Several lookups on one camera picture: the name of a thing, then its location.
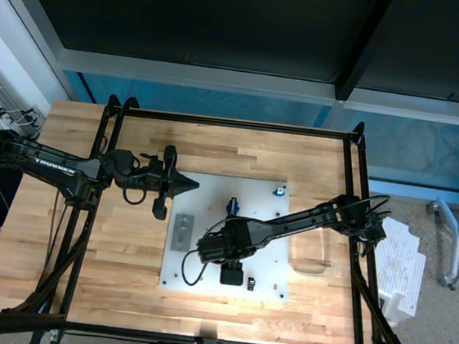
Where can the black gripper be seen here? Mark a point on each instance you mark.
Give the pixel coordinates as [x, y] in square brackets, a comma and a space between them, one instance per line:
[166, 179]
[231, 277]

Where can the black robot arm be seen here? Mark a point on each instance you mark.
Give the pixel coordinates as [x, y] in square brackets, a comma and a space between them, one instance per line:
[298, 222]
[55, 166]

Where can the black plastic connector housing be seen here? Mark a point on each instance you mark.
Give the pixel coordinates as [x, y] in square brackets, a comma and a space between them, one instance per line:
[250, 285]

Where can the blue connector holder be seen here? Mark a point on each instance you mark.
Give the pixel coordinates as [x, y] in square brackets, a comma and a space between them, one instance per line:
[226, 209]

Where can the small blue white connector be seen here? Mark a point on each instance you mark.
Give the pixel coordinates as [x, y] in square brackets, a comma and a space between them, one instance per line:
[277, 193]

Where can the white task board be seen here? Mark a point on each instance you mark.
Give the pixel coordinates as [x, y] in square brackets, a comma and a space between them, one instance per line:
[268, 274]

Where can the grey metal plate with pegs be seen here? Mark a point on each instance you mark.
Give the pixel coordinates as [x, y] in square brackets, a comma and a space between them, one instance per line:
[176, 244]

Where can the clear plastic tub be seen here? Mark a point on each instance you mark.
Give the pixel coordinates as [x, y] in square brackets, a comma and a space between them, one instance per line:
[307, 254]

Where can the white foam block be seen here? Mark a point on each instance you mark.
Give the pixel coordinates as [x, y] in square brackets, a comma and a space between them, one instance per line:
[399, 280]

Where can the grey metal stand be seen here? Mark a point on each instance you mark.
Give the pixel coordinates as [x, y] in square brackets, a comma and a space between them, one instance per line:
[454, 257]

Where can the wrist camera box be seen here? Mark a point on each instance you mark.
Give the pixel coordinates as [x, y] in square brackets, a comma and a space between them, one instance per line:
[209, 251]

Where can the black table level camera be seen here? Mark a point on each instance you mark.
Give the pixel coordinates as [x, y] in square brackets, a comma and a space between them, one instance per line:
[209, 342]

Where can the black aluminium frame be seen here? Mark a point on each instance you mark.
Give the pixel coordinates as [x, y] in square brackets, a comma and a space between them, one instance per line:
[234, 123]

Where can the black wall pillar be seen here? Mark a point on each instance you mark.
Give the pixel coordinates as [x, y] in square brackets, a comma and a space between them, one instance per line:
[361, 50]

